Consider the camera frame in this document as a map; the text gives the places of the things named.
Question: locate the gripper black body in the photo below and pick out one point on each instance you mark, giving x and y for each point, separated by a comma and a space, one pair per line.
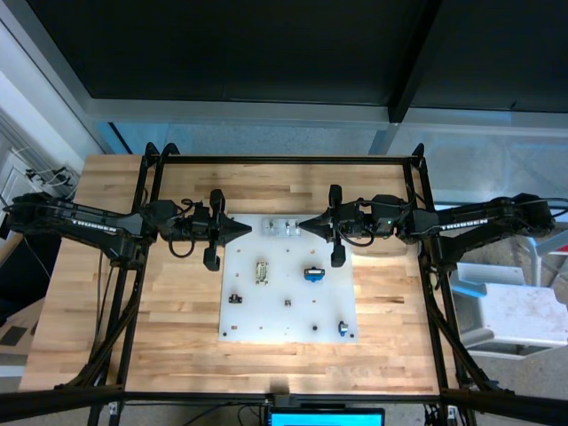
216, 231
337, 226

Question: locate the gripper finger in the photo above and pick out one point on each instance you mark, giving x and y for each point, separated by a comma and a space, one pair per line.
235, 234
235, 224
319, 231
319, 222

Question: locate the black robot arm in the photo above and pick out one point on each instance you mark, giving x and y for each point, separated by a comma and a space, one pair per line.
93, 224
461, 224

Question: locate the blue and black connector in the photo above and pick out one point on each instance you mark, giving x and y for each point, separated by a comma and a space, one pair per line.
313, 273

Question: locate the beige connector housing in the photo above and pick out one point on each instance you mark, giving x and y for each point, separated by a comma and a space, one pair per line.
262, 272

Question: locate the clear acrylic block with screws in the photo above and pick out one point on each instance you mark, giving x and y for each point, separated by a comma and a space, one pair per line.
279, 227

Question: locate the clear plastic tub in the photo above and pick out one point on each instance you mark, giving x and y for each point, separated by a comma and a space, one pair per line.
377, 251

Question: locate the white plastic board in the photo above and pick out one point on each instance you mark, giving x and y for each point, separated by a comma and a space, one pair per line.
284, 279

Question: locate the black clamp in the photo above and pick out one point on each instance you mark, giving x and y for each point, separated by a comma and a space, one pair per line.
234, 298

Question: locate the blue rj45 socket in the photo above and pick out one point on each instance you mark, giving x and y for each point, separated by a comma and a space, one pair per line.
343, 329

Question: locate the screen with blue display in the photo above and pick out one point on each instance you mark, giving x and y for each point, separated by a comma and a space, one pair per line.
326, 418

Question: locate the white plastic bin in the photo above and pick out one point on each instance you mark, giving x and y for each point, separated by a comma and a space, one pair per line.
515, 310

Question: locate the cardboard box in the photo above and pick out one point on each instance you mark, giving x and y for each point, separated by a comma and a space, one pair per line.
22, 324

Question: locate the black metal frame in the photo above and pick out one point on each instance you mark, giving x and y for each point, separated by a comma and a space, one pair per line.
284, 159

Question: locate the black upright post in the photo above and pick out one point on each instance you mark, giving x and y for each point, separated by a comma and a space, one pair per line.
412, 57

